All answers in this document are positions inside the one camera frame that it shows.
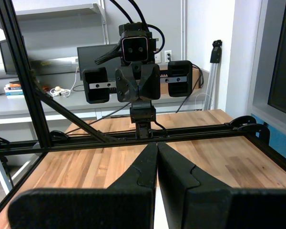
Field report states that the silver stand with black head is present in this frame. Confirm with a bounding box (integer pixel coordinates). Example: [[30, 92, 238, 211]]
[[204, 40, 224, 110]]

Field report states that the coiled white cable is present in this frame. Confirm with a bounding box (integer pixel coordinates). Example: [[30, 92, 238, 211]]
[[49, 71, 80, 98]]

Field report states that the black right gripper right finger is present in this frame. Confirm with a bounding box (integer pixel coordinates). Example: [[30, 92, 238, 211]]
[[157, 142, 286, 229]]

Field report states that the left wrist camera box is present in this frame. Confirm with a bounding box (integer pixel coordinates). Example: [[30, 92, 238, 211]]
[[120, 35, 151, 64]]

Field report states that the white task board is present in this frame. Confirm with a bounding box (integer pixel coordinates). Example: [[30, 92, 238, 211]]
[[153, 185, 169, 229]]

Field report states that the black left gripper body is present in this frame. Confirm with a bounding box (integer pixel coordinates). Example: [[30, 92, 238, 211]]
[[82, 60, 194, 104]]

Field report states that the dark grey box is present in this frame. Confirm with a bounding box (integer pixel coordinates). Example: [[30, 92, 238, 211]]
[[30, 58, 78, 76]]

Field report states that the stack of books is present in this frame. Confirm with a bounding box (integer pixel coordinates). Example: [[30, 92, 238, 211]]
[[4, 83, 25, 96]]

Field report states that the grey wall shelf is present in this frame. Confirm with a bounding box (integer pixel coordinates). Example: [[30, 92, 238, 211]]
[[0, 2, 109, 45]]

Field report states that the grey desk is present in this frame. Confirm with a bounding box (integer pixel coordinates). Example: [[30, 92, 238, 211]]
[[0, 84, 207, 125]]

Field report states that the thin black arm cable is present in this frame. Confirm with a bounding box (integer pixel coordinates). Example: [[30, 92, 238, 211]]
[[128, 0, 149, 24], [146, 23, 166, 53], [108, 0, 134, 24]]

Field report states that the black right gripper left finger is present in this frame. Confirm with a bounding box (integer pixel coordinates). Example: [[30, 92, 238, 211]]
[[8, 142, 158, 229]]

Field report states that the black left camera cable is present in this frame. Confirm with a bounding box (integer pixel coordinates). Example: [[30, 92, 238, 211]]
[[94, 44, 123, 65]]

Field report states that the dark computer monitor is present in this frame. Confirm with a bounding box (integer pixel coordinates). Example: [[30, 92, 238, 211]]
[[0, 39, 21, 75], [76, 43, 124, 87]]

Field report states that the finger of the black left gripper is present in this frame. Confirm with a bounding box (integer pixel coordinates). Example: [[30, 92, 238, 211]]
[[115, 65, 140, 103], [138, 63, 161, 101]]

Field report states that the black aluminium frame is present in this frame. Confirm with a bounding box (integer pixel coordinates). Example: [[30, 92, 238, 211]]
[[0, 0, 286, 215]]

